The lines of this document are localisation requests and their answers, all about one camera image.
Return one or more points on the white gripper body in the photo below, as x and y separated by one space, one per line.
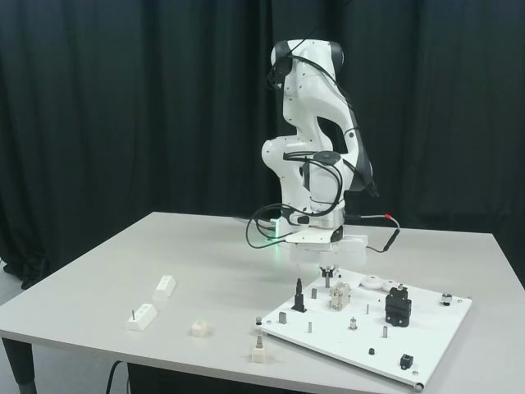
328 253

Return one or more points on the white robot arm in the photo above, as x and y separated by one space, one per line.
311 123

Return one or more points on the white peg holder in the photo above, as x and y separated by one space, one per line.
141 319
164 288

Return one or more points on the white mounting plate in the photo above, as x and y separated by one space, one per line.
311 237

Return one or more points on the white large gear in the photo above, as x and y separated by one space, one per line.
371 283

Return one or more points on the metal BNC plug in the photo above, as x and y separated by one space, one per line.
352 322

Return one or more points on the white medium gear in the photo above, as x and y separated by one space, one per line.
388 286

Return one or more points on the white task board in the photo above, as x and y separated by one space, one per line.
340 344

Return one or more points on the metal bolt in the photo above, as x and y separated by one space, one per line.
258 319

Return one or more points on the small grey plug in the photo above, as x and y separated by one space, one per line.
259 341

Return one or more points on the small white plug holder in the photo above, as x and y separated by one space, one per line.
258 355

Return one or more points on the silver waterproof plug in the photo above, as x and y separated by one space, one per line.
446 299

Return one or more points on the small white cube holder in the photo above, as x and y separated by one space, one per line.
199 329

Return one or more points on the black curtain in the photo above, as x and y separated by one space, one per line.
82 102

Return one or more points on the dark grey table leg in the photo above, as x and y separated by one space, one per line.
18 365

